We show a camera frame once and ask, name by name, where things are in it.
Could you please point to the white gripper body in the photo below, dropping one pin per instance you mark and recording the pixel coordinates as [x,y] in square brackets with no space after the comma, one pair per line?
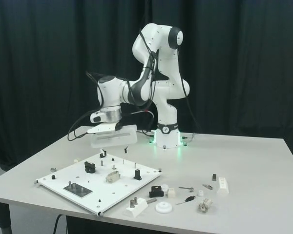
[117,140]

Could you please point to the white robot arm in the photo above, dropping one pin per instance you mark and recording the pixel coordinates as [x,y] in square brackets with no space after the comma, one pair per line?
[166,97]

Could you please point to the white peg holder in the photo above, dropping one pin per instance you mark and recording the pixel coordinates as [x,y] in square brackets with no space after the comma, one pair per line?
[222,185]
[139,209]

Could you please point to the dark square metal peg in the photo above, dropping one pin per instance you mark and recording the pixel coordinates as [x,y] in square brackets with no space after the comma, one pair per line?
[214,177]

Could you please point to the flat white mounting plate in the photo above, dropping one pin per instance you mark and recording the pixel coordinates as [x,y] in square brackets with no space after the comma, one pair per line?
[100,129]

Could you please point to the thin black rod red tag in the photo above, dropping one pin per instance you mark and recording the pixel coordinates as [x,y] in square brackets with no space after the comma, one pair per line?
[136,112]

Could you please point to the white task board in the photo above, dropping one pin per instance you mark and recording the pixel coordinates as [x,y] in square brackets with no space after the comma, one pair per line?
[63,175]

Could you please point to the metal hex nut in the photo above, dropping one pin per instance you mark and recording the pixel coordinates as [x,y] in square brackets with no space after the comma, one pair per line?
[53,169]

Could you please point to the black D-SUB plug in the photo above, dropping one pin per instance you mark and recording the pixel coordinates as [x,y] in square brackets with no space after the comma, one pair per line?
[156,191]

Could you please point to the small white cube holder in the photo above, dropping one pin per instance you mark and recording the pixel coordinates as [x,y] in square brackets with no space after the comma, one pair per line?
[172,192]

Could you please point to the white large gear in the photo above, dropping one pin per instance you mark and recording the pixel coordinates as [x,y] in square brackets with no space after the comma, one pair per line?
[164,208]

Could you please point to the metal bolt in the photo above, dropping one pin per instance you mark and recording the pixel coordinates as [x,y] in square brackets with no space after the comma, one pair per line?
[185,188]

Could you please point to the white small gear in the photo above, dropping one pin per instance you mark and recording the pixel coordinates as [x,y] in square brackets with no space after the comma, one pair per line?
[200,193]

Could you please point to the metal USB plug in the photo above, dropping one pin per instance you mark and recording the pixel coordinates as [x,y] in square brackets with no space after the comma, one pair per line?
[208,186]

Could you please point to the metal waterproof plug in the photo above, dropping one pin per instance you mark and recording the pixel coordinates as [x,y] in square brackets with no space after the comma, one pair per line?
[205,205]

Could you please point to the black curtain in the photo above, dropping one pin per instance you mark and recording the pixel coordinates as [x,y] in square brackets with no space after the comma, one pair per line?
[39,48]

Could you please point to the black table leg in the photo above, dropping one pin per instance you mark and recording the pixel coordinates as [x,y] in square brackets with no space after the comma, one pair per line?
[1,219]

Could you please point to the small white camera box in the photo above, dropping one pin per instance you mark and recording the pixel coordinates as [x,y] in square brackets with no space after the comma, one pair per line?
[95,118]

